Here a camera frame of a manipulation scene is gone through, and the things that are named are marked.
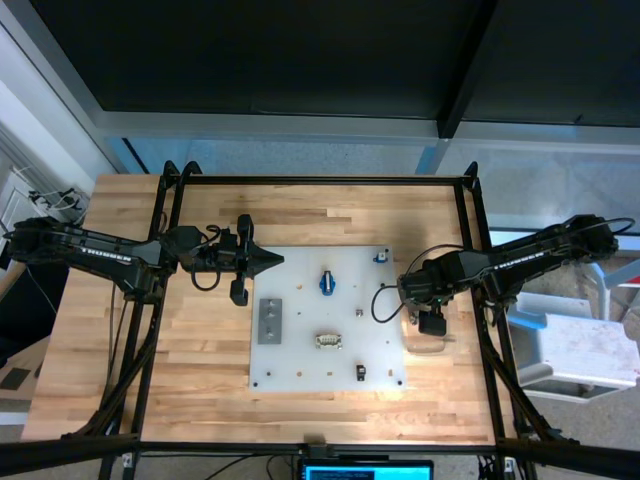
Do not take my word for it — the grey metal plate with pegs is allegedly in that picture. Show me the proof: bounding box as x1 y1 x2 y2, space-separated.
256 297 284 346

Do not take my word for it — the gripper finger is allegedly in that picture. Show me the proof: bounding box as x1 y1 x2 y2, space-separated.
248 239 286 261
248 258 286 278

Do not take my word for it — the tan cardboard sheet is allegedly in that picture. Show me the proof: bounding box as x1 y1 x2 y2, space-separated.
0 334 52 401

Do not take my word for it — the white mounting board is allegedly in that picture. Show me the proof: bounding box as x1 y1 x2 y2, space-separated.
248 243 409 394

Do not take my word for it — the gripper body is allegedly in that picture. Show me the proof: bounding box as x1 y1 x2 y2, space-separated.
216 213 254 308
408 298 448 338

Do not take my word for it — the black table frame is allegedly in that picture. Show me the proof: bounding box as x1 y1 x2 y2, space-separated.
0 159 640 480

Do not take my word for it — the white step stool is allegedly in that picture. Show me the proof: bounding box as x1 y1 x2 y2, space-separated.
509 247 640 407

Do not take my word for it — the blue laptop screen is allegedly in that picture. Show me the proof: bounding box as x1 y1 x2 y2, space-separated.
297 459 435 480

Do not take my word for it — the clear plastic tub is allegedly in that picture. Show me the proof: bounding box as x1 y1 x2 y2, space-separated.
401 299 450 357

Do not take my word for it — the black white cable bundle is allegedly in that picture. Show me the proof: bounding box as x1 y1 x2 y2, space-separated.
27 187 84 212

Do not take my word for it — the small black table camera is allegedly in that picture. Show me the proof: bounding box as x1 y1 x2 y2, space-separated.
303 433 330 459

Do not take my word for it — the black wall beam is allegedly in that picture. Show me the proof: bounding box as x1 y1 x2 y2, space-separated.
436 0 500 140

